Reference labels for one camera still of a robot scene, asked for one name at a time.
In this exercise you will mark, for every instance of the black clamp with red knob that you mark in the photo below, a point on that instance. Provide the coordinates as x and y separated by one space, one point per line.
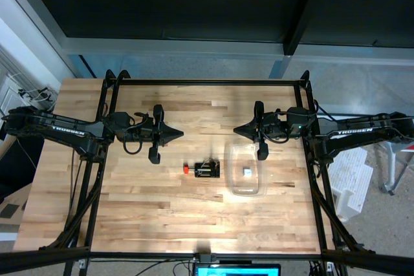
203 173

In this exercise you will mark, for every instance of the white foam block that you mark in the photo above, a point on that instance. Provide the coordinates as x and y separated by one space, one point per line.
247 171

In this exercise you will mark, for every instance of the laptop screen blue edge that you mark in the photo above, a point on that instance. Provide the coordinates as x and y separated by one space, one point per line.
236 271

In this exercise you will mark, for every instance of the white foam packing piece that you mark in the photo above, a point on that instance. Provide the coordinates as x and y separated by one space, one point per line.
352 185

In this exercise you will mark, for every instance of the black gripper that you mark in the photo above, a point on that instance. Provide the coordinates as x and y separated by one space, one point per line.
158 117
259 109

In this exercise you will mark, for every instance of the grey metal stand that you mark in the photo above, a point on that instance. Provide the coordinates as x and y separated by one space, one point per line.
390 166

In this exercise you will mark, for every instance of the black metal frame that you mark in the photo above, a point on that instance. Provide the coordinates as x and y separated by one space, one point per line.
39 256

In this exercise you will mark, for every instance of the small black table camera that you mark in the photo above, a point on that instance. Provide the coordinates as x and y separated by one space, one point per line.
204 257

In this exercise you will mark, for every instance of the brown cardboard box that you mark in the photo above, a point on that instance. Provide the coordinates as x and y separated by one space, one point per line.
13 198

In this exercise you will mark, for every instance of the clear plastic tub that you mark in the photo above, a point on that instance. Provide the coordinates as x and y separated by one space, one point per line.
236 188

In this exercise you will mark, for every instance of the black vertical post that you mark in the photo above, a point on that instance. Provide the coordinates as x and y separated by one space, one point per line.
300 14

